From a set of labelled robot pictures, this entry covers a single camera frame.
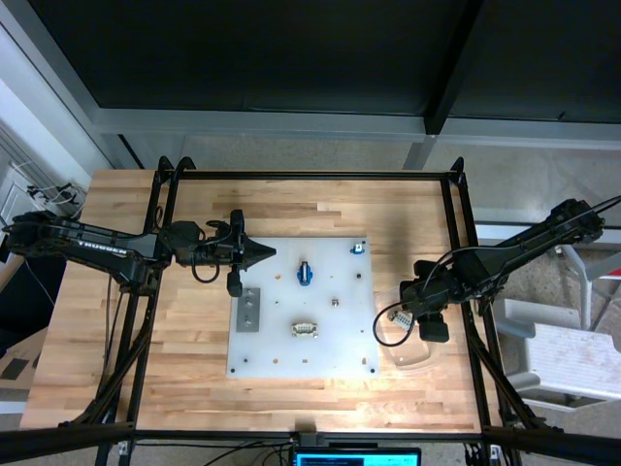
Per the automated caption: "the clear plastic tub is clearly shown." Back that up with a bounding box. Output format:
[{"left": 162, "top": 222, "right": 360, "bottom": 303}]
[{"left": 374, "top": 285, "right": 434, "bottom": 375}]

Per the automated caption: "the blue clamp holder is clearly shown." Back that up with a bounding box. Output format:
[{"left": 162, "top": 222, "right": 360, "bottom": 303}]
[{"left": 294, "top": 260, "right": 315, "bottom": 288}]

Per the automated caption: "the small black camera box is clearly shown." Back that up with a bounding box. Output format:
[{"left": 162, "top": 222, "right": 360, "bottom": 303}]
[{"left": 295, "top": 422, "right": 319, "bottom": 447}]

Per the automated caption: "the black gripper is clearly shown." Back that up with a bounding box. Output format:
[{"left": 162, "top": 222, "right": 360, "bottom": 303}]
[
  {"left": 212, "top": 209, "right": 277, "bottom": 298},
  {"left": 400, "top": 279, "right": 450, "bottom": 344}
]

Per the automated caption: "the black aluminium frame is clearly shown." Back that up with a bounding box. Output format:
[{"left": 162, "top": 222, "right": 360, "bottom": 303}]
[{"left": 0, "top": 154, "right": 621, "bottom": 466}]

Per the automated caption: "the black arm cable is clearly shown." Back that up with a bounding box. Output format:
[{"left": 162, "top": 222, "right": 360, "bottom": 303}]
[
  {"left": 371, "top": 300, "right": 416, "bottom": 348},
  {"left": 191, "top": 260, "right": 220, "bottom": 284}
]

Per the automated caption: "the white step stool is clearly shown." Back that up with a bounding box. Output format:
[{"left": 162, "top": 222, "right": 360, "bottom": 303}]
[{"left": 494, "top": 296, "right": 621, "bottom": 414}]

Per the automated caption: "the brown cardboard box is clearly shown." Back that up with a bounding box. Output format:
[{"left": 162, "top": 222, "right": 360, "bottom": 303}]
[{"left": 0, "top": 327, "right": 49, "bottom": 389}]

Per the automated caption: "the white power strip with cables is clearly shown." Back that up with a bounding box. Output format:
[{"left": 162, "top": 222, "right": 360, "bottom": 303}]
[{"left": 26, "top": 182, "right": 86, "bottom": 217}]

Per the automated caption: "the screen with blue edge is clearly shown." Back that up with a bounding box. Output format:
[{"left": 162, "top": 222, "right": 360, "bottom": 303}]
[{"left": 290, "top": 447, "right": 422, "bottom": 466}]

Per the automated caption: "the white mounting board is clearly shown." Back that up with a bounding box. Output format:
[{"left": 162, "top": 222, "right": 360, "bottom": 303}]
[{"left": 226, "top": 236, "right": 380, "bottom": 379}]

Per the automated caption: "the white chair frame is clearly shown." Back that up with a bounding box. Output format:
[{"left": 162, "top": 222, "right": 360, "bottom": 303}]
[{"left": 557, "top": 242, "right": 621, "bottom": 336}]

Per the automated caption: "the grey metal plate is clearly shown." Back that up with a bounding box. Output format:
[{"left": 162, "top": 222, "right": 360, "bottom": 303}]
[{"left": 236, "top": 286, "right": 262, "bottom": 332}]

